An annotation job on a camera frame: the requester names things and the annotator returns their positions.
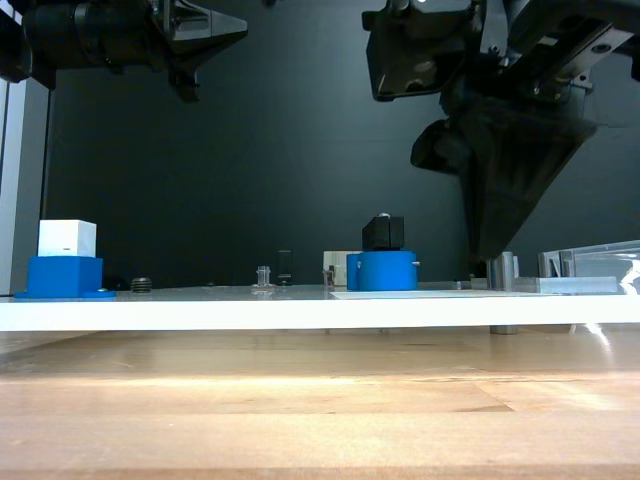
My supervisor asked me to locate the large metal cylinder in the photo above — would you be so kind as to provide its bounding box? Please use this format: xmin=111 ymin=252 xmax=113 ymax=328
xmin=486 ymin=250 xmax=519 ymax=335

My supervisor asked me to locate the black block clamp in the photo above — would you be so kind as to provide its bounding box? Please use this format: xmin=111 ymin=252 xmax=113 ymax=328
xmin=361 ymin=212 xmax=405 ymax=251

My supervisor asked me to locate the clear plastic tub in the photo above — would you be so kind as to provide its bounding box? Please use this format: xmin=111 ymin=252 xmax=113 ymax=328
xmin=537 ymin=239 xmax=640 ymax=301

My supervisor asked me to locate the blue round holder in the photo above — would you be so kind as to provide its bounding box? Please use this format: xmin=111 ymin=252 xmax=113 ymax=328
xmin=345 ymin=249 xmax=420 ymax=292

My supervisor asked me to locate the white connector housing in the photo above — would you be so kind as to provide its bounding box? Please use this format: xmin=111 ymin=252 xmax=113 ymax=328
xmin=322 ymin=250 xmax=349 ymax=288

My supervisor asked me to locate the white cube block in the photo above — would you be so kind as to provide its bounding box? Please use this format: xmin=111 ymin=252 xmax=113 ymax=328
xmin=38 ymin=218 xmax=98 ymax=260

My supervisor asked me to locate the blue square socket base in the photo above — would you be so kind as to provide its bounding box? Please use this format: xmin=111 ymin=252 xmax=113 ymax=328
xmin=13 ymin=255 xmax=117 ymax=300

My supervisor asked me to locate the white base board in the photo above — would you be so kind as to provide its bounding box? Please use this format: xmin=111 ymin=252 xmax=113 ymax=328
xmin=0 ymin=286 xmax=640 ymax=334

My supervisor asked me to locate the light grey frame post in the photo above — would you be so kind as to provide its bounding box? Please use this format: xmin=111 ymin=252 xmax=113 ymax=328
xmin=0 ymin=77 xmax=52 ymax=297

